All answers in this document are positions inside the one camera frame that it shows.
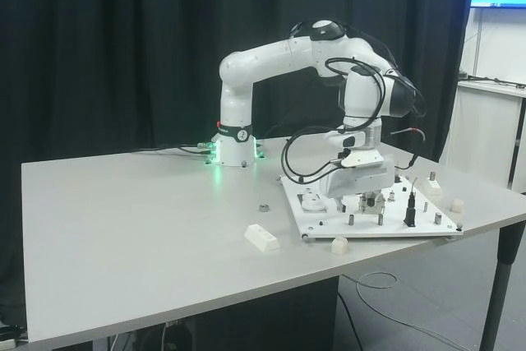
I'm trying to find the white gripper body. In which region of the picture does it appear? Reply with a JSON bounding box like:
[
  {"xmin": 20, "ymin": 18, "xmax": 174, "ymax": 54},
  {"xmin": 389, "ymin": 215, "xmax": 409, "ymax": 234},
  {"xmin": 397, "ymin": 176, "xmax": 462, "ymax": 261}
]
[{"xmin": 319, "ymin": 155, "xmax": 396, "ymax": 201}]

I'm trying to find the long white peg holder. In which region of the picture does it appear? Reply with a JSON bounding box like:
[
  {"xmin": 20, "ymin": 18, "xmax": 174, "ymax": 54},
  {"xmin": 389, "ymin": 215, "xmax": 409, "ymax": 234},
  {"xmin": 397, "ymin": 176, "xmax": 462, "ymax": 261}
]
[{"xmin": 243, "ymin": 223, "xmax": 282, "ymax": 252}]

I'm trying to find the white large gear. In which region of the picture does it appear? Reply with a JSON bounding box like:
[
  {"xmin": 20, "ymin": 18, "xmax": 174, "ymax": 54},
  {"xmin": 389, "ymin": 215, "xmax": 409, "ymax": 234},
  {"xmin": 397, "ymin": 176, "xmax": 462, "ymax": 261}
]
[{"xmin": 301, "ymin": 196, "xmax": 324, "ymax": 213}]

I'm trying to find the black plug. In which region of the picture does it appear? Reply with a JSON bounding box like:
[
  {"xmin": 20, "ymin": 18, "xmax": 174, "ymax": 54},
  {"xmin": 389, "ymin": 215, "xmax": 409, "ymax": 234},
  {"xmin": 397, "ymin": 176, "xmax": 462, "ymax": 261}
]
[{"xmin": 403, "ymin": 191, "xmax": 417, "ymax": 229}]

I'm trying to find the white task board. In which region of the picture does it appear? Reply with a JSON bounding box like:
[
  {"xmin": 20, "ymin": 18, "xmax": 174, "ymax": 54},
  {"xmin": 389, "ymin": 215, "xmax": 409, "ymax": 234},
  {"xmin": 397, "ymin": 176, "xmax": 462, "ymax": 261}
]
[{"xmin": 280, "ymin": 169, "xmax": 466, "ymax": 243}]

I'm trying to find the white holder block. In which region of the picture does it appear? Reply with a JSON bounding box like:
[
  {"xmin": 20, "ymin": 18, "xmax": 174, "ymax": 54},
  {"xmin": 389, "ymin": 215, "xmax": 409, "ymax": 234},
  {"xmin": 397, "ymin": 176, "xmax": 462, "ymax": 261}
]
[{"xmin": 424, "ymin": 178, "xmax": 445, "ymax": 198}]

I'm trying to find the white cabinet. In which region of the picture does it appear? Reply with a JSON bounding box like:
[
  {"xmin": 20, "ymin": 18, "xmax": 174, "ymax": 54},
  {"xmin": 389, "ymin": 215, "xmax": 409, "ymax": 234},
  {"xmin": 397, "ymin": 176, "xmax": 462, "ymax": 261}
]
[{"xmin": 445, "ymin": 76, "xmax": 526, "ymax": 196}]

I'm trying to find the black box under table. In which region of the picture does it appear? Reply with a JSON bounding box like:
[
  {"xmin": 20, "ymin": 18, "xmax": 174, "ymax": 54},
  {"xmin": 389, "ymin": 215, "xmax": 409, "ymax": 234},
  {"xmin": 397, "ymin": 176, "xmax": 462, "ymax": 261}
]
[{"xmin": 178, "ymin": 272, "xmax": 343, "ymax": 351}]

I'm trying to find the black table leg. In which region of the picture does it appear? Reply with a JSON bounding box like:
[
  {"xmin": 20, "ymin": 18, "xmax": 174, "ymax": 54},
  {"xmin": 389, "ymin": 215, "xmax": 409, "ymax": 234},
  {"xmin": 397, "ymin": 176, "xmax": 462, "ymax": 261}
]
[{"xmin": 479, "ymin": 225, "xmax": 522, "ymax": 351}]

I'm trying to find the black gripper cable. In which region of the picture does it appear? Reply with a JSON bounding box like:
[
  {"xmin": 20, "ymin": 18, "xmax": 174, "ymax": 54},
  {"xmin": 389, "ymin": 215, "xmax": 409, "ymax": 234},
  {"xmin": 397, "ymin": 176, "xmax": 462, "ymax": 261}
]
[{"xmin": 279, "ymin": 128, "xmax": 353, "ymax": 182}]

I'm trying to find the grey floor cable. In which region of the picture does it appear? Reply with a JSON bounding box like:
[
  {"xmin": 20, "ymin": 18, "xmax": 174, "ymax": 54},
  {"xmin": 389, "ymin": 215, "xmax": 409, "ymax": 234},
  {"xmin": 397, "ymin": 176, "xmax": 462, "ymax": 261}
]
[{"xmin": 354, "ymin": 270, "xmax": 494, "ymax": 351}]

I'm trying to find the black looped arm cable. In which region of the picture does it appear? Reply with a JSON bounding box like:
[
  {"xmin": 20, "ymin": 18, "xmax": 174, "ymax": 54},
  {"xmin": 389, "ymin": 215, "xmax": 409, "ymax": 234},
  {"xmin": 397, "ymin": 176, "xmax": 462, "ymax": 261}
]
[{"xmin": 323, "ymin": 56, "xmax": 390, "ymax": 118}]

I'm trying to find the black base cable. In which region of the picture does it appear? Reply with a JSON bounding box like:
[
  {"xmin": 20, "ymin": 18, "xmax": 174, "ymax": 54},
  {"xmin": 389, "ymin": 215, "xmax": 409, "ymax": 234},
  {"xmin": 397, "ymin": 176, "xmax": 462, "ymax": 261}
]
[{"xmin": 141, "ymin": 143, "xmax": 215, "ymax": 155}]

